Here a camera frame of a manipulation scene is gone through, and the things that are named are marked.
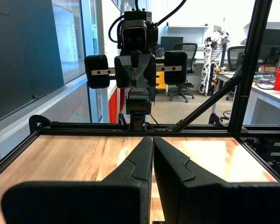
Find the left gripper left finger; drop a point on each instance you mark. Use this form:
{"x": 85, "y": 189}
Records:
{"x": 84, "y": 200}

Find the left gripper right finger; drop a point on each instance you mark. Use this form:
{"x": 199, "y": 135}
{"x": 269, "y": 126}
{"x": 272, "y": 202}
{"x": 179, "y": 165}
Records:
{"x": 224, "y": 203}

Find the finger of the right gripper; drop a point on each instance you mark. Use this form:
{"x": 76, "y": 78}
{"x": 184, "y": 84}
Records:
{"x": 123, "y": 72}
{"x": 147, "y": 70}

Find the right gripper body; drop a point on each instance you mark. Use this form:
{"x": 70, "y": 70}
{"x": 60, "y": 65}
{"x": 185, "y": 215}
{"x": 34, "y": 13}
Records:
{"x": 96, "y": 79}

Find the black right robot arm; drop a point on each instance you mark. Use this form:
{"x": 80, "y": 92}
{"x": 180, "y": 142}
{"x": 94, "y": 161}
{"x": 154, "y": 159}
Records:
{"x": 138, "y": 105}

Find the yellow drawer cabinet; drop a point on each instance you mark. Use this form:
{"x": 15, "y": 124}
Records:
{"x": 159, "y": 80}

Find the small black monitor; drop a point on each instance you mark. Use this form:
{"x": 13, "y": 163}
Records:
{"x": 171, "y": 43}

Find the black mesh office chair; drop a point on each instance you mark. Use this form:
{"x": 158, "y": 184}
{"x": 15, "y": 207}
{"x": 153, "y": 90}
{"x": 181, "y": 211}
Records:
{"x": 191, "y": 53}
{"x": 234, "y": 54}

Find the white desk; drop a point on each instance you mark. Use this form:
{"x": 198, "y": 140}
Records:
{"x": 266, "y": 95}

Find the large black monitor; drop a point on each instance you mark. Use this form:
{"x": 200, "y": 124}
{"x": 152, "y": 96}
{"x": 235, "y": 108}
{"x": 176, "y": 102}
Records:
{"x": 270, "y": 39}

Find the red wall panel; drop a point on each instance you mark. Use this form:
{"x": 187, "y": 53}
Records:
{"x": 112, "y": 107}

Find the grey aluminium window rail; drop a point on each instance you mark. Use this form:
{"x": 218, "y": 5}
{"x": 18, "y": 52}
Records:
{"x": 49, "y": 99}

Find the white wall shelf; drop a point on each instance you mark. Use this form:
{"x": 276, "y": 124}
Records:
{"x": 189, "y": 26}

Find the black aluminium table frame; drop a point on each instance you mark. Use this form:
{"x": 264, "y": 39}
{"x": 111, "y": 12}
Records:
{"x": 247, "y": 70}

